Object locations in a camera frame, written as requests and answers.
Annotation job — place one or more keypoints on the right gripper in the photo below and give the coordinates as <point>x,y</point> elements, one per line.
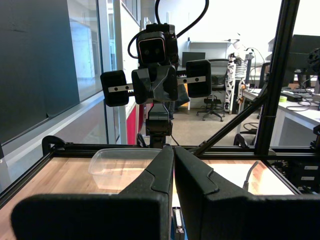
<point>198,87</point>

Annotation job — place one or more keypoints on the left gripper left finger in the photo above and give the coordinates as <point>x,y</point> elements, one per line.
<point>100,217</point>

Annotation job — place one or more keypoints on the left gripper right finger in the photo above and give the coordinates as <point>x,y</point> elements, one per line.
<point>237,217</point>

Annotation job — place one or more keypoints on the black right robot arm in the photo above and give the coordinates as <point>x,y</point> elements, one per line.
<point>158,125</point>

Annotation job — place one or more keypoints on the clear plastic container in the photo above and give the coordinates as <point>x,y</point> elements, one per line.
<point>112,165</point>

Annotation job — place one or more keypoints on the silver d-sub connector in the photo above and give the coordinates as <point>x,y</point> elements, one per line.
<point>178,220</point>

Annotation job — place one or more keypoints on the white board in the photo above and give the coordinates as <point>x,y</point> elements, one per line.
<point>232,175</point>

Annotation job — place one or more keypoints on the red cabinet panel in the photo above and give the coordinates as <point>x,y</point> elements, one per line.
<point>132,125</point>

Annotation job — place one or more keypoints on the small black monitor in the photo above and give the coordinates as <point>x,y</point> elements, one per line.
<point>193,58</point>

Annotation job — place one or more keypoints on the black office chair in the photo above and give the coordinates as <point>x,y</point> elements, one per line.
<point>212,102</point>

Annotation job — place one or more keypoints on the white lattice stand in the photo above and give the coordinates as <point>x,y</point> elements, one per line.
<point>230,85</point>

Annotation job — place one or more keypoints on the black box with white labels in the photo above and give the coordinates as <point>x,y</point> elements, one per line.
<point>300,172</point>

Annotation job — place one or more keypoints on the white desk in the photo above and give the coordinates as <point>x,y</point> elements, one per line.
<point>295,117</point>

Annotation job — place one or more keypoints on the green tape roll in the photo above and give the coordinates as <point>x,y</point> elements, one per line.
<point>283,99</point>

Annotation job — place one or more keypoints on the large dark monitor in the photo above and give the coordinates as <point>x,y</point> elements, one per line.
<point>305,55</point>

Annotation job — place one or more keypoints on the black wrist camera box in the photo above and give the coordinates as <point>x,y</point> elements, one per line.
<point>151,47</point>

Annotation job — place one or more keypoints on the blue d-sub connector mount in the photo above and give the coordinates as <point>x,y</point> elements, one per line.
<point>184,228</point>

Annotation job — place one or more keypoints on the black aluminium frame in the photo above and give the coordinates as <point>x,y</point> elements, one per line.
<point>271,100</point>

